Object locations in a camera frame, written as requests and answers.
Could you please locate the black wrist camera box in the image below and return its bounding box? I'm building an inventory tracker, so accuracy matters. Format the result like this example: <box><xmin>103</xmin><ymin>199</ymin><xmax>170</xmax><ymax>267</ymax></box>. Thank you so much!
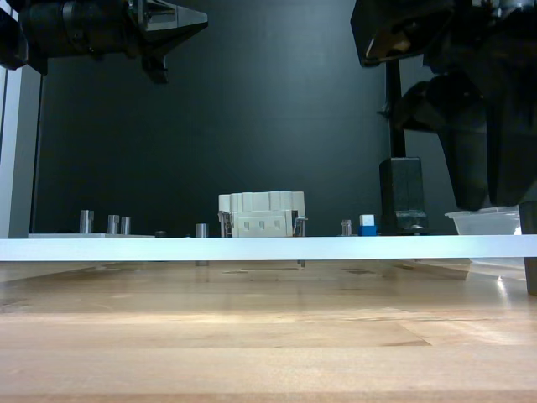
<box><xmin>350</xmin><ymin>0</ymin><xmax>454</xmax><ymax>68</ymax></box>

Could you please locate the blue and white plug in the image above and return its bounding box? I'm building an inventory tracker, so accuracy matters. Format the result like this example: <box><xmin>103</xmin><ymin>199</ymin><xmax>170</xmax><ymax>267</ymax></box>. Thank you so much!
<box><xmin>357</xmin><ymin>213</ymin><xmax>378</xmax><ymax>238</ymax></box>

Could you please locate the white taskboard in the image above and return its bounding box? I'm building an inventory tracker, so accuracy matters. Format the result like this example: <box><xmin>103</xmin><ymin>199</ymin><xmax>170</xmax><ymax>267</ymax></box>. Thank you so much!
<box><xmin>0</xmin><ymin>233</ymin><xmax>537</xmax><ymax>263</ymax></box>

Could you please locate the tall silver metal bar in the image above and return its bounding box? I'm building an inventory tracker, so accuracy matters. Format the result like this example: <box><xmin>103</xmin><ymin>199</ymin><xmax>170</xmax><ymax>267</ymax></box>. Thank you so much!
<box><xmin>79</xmin><ymin>208</ymin><xmax>96</xmax><ymax>234</ymax></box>

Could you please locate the grey aluminium partition frame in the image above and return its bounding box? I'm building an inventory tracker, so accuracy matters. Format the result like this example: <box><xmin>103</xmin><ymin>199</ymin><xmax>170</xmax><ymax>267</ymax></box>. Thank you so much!
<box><xmin>0</xmin><ymin>65</ymin><xmax>44</xmax><ymax>239</ymax></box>

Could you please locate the grey metal plate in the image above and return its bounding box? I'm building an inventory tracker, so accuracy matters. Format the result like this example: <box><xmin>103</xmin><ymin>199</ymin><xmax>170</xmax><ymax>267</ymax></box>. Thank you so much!
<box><xmin>28</xmin><ymin>232</ymin><xmax>157</xmax><ymax>239</ymax></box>

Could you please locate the black partition post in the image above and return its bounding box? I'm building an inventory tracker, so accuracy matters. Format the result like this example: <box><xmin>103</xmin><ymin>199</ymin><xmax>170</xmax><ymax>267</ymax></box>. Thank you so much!
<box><xmin>376</xmin><ymin>60</ymin><xmax>408</xmax><ymax>160</ymax></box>

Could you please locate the clear plastic tub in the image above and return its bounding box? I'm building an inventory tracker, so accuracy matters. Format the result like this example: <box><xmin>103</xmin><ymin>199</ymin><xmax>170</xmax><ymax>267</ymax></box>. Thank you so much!
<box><xmin>444</xmin><ymin>205</ymin><xmax>525</xmax><ymax>270</ymax></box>

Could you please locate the thick grey metal bar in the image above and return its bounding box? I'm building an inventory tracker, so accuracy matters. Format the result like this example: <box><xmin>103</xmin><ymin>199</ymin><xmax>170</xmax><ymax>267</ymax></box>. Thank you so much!
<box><xmin>519</xmin><ymin>201</ymin><xmax>537</xmax><ymax>296</ymax></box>

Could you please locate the short silver metal bar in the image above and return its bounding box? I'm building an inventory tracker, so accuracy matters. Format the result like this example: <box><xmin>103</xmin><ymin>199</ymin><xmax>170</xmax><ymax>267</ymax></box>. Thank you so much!
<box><xmin>195</xmin><ymin>222</ymin><xmax>210</xmax><ymax>268</ymax></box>

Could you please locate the beige connector housing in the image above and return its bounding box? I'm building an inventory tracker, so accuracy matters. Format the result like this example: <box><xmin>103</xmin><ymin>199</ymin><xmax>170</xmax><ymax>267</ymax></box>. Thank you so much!
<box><xmin>217</xmin><ymin>190</ymin><xmax>310</xmax><ymax>239</ymax></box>

